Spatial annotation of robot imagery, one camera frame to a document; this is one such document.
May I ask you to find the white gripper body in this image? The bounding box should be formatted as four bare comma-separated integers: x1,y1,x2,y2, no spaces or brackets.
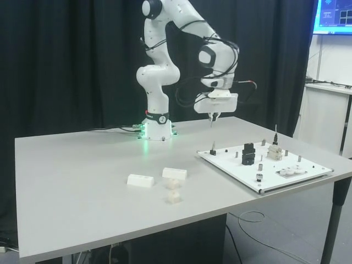
193,92,239,114

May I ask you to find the long white peg holder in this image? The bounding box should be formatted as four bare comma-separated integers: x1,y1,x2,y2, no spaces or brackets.
162,167,188,181
126,173,155,189

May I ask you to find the white task board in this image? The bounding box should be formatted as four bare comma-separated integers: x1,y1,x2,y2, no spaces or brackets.
195,140,335,195

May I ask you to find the black D-SUB plug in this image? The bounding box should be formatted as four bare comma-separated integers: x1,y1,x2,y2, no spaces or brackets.
241,142,256,167

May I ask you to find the beige plug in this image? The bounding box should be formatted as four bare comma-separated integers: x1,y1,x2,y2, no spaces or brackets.
267,145,284,162

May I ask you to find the white cabinet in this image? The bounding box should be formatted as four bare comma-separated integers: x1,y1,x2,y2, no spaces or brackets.
298,81,352,159

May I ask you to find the blue screen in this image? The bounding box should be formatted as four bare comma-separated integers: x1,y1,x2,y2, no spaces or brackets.
312,0,352,36

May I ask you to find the dark table leg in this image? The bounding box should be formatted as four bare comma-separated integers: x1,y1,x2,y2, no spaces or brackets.
321,175,350,264

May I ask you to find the black curtain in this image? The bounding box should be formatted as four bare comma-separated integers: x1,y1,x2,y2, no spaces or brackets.
0,0,316,250

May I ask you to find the small white camera box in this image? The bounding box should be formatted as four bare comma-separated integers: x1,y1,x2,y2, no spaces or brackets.
200,78,226,89

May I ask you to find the black cable on table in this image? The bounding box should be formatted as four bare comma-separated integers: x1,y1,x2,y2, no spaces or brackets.
90,124,147,135

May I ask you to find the grey floor cable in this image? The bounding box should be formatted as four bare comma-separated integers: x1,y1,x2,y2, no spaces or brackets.
228,210,325,264

